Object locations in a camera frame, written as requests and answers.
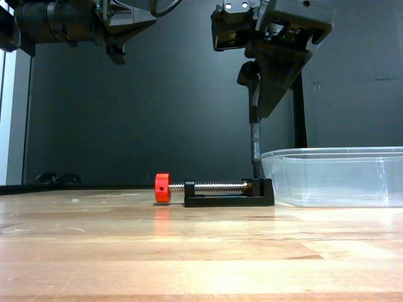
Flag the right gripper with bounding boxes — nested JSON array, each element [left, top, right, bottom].
[[236, 0, 335, 124]]

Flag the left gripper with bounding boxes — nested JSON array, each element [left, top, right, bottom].
[[91, 0, 157, 65]]

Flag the clear plastic container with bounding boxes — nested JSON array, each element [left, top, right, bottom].
[[261, 145, 403, 209]]

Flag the black clamp with red knob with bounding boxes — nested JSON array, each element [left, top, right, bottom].
[[154, 172, 275, 208]]

